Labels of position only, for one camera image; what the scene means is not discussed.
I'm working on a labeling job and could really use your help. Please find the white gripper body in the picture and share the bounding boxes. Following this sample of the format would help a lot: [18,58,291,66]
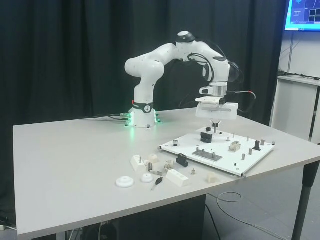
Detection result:
[195,101,239,119]

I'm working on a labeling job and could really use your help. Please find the white peg holder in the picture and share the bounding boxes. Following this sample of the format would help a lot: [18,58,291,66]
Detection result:
[129,154,147,173]
[165,168,190,187]

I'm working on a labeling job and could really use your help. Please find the white task board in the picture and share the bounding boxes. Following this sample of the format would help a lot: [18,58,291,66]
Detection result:
[157,125,276,179]

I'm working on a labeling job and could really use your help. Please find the black D-SUB plug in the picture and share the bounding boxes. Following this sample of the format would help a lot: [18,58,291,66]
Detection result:
[175,153,189,168]

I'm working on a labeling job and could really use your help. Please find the white cabinet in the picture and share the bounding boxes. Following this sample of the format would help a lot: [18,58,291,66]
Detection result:
[269,74,320,145]

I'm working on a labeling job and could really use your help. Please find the white medium gear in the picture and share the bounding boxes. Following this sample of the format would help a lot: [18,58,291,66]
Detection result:
[140,173,154,184]

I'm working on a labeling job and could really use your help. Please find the white large gear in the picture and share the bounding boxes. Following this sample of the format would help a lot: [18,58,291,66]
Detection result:
[115,175,135,188]

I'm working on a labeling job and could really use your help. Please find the grey table leg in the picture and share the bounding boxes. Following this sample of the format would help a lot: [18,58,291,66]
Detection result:
[291,163,315,240]

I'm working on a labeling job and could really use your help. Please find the blue screen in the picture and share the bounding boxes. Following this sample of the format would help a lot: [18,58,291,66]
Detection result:
[284,0,320,32]

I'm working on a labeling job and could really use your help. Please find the black curtain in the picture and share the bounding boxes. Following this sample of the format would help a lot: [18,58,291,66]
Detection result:
[0,0,288,226]

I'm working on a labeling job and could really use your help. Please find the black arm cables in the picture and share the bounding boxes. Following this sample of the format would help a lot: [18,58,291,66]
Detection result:
[186,51,245,84]

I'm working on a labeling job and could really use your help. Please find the grey floor cable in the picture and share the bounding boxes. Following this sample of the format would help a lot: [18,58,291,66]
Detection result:
[205,191,296,240]

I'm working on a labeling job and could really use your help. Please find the black base cables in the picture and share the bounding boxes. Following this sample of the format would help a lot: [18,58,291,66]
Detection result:
[82,113,133,124]

